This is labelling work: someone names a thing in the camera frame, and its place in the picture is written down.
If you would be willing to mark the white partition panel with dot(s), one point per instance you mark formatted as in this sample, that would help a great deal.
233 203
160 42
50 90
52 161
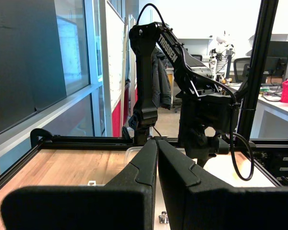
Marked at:
115 60

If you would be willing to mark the white lab robot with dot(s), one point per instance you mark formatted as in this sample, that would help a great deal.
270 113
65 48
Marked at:
222 39

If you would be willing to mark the clear plastic tub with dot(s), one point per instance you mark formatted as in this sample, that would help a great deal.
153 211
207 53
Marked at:
130 155

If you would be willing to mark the black office chair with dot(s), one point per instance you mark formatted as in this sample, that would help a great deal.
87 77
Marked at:
240 69

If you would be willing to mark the black desk monitor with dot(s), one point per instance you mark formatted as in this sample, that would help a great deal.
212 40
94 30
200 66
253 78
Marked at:
280 50

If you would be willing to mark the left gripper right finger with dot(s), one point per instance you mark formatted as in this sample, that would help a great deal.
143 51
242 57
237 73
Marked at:
230 210

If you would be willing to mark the white office desk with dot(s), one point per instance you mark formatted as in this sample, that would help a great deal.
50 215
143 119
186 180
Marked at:
278 112

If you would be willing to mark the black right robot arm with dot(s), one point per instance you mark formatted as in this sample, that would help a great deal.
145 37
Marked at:
144 83

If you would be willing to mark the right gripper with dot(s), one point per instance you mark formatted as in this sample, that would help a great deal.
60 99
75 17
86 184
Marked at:
206 115

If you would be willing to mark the small silver fitting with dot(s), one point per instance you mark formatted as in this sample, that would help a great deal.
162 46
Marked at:
163 218

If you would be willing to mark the dark hanging jacket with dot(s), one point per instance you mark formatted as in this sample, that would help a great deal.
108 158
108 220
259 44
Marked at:
162 83

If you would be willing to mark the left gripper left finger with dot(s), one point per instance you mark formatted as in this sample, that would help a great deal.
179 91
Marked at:
86 208

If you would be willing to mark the black aluminium frame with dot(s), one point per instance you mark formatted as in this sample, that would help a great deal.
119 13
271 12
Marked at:
86 140

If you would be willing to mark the white task board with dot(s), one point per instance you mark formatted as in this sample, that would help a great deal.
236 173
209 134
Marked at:
159 203

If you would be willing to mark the grey window frame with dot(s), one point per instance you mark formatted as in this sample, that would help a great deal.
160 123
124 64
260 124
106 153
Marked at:
93 48

